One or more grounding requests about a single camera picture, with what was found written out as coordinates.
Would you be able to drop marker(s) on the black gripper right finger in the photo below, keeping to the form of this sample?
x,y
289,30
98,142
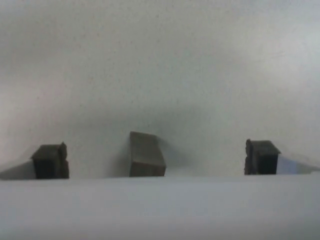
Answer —
x,y
262,160

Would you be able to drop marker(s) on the metal square peg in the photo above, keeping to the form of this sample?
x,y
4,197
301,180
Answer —
x,y
146,155

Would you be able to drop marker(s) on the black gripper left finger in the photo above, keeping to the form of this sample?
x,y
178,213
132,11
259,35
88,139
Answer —
x,y
50,162

